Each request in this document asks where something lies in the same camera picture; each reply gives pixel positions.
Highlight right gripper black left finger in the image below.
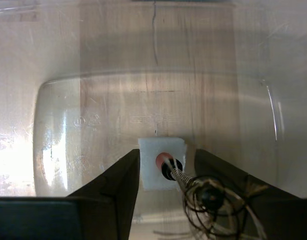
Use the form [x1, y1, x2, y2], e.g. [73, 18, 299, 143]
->
[0, 148, 141, 240]

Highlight white foam block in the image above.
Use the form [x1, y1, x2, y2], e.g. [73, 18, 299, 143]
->
[138, 136, 188, 192]

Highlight red RCA plug braided cable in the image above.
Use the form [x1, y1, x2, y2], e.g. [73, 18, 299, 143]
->
[155, 151, 269, 240]

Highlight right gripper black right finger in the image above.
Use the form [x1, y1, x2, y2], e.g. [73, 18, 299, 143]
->
[194, 148, 307, 240]

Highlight clear plastic tub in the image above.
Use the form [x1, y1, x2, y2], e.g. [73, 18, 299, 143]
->
[0, 0, 307, 240]

